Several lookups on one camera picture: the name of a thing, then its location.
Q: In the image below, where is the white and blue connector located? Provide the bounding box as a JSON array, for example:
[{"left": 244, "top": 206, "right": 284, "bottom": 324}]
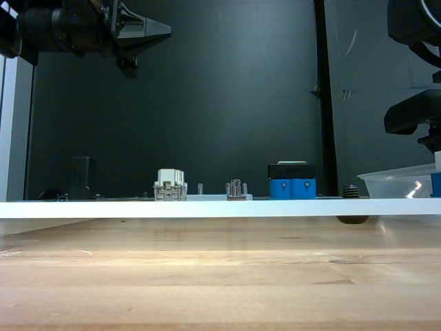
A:
[{"left": 430, "top": 151, "right": 441, "bottom": 198}]

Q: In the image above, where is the clear plastic tub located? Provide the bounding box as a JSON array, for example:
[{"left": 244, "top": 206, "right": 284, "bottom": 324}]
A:
[{"left": 357, "top": 163, "right": 441, "bottom": 199}]

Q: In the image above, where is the black M12 threaded stud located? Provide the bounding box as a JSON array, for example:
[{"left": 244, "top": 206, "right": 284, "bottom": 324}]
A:
[{"left": 336, "top": 185, "right": 369, "bottom": 225}]

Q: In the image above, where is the black clamp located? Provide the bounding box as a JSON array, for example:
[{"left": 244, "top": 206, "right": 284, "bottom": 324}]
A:
[{"left": 72, "top": 156, "right": 97, "bottom": 199}]

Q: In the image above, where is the blue block with black cap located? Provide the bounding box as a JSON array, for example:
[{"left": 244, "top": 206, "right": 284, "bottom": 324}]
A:
[{"left": 267, "top": 161, "right": 317, "bottom": 200}]

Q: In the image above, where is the grey connector housing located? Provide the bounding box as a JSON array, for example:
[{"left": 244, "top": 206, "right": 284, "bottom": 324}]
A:
[{"left": 152, "top": 168, "right": 189, "bottom": 201}]

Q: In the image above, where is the small metal socket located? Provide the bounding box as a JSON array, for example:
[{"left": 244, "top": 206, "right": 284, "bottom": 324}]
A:
[{"left": 227, "top": 178, "right": 247, "bottom": 201}]

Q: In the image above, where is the white board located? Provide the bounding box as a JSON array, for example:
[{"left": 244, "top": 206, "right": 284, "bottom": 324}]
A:
[{"left": 0, "top": 198, "right": 441, "bottom": 220}]

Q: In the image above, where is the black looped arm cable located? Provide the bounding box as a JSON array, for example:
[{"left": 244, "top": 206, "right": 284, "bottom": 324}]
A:
[{"left": 411, "top": 41, "right": 441, "bottom": 67}]

